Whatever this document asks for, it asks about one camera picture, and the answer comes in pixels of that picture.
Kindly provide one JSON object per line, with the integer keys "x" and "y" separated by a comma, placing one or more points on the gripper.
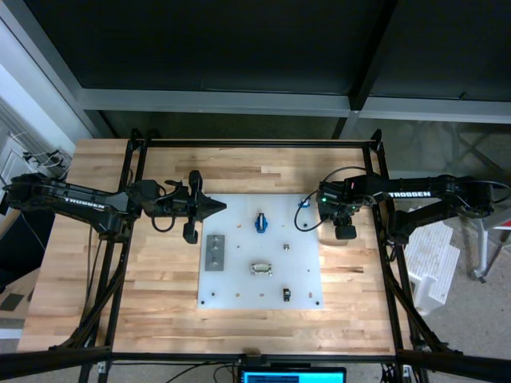
{"x": 335, "y": 195}
{"x": 181, "y": 205}

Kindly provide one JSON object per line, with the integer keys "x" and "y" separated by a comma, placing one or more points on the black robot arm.
{"x": 411, "y": 191}
{"x": 80, "y": 201}

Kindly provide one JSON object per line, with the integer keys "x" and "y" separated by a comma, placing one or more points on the small blue white connector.
{"x": 303, "y": 204}

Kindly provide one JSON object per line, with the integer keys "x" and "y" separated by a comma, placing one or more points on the blue clamp base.
{"x": 256, "y": 227}

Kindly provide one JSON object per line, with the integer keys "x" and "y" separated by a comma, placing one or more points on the grey metal plate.
{"x": 208, "y": 267}

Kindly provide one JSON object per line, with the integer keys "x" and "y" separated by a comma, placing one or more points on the white task board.
{"x": 239, "y": 275}

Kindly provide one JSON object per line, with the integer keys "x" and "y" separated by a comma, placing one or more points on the beige connector housing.
{"x": 261, "y": 269}

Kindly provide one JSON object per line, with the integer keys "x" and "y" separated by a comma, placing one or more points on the black socket block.
{"x": 286, "y": 294}

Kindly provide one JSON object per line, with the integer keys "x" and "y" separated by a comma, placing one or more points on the white foam block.
{"x": 435, "y": 255}

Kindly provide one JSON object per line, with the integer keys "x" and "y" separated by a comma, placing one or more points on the grey metal stand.
{"x": 482, "y": 263}

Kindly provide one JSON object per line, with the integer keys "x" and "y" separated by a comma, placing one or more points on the blue laptop screen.
{"x": 291, "y": 377}

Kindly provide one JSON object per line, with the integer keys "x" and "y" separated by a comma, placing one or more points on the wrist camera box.
{"x": 345, "y": 232}

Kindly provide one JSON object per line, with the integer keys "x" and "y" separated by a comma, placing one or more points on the black table camera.
{"x": 255, "y": 359}

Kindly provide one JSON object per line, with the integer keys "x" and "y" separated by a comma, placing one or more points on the black aluminium frame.
{"x": 60, "y": 356}

